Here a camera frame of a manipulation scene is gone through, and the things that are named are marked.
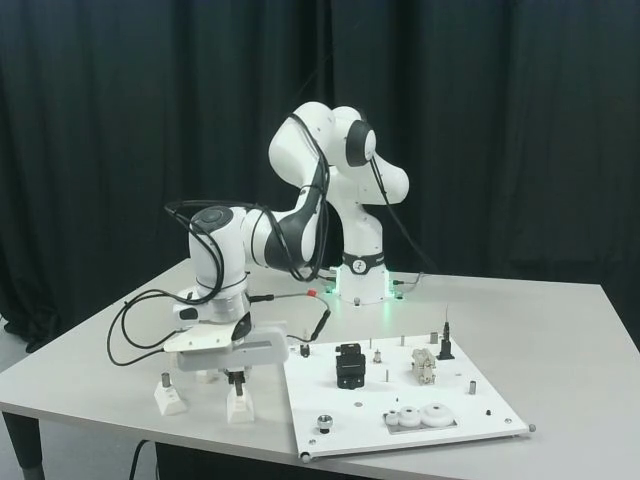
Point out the white peg holder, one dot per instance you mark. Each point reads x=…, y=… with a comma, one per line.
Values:
x=170, y=402
x=241, y=410

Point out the white small gear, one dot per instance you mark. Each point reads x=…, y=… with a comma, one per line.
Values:
x=393, y=418

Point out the white large gear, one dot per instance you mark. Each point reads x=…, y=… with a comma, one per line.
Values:
x=436, y=415

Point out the black D-SUB plug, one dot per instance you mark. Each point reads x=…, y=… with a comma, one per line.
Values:
x=350, y=370

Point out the white medium gear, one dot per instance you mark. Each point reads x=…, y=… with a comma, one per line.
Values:
x=410, y=417

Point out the thick metal round peg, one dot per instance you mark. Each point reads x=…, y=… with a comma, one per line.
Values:
x=471, y=387

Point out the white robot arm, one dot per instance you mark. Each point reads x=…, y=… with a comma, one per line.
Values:
x=360, y=235

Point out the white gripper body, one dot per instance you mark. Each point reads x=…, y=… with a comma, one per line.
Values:
x=260, y=347

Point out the metal square peg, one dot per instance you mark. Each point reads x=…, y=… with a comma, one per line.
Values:
x=240, y=389

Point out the small black plug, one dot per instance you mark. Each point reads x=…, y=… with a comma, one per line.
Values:
x=302, y=349

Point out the white task board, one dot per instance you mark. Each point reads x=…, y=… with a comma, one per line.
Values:
x=350, y=415

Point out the metal bolt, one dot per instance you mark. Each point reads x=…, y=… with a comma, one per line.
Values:
x=324, y=422

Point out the black table leg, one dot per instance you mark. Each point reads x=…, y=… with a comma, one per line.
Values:
x=25, y=445

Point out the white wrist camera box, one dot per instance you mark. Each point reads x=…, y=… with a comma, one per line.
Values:
x=186, y=313

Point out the black curtain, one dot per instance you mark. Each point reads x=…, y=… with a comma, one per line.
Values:
x=100, y=100

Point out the beige multi-pin connector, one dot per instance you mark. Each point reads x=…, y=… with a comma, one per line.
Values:
x=422, y=367

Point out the metal BNC plug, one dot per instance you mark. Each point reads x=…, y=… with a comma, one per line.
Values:
x=378, y=356

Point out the black upright plug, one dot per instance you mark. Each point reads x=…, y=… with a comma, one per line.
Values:
x=445, y=352

